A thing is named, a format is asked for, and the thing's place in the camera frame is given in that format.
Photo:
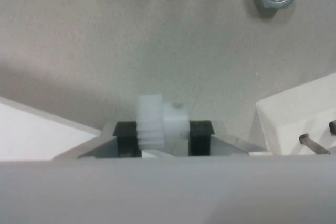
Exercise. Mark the white small gear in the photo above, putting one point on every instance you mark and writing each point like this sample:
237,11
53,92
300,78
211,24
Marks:
149,119

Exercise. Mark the white task board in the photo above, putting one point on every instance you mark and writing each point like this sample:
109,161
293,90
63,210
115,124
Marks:
39,132

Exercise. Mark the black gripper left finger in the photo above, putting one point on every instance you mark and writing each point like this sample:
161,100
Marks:
125,134

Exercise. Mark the white square peg holder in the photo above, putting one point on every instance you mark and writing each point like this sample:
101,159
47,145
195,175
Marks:
288,116

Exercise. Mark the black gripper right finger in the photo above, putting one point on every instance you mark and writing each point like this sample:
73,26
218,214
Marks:
200,137

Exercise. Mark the metal square peg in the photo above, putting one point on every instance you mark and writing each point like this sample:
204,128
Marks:
313,145
333,128

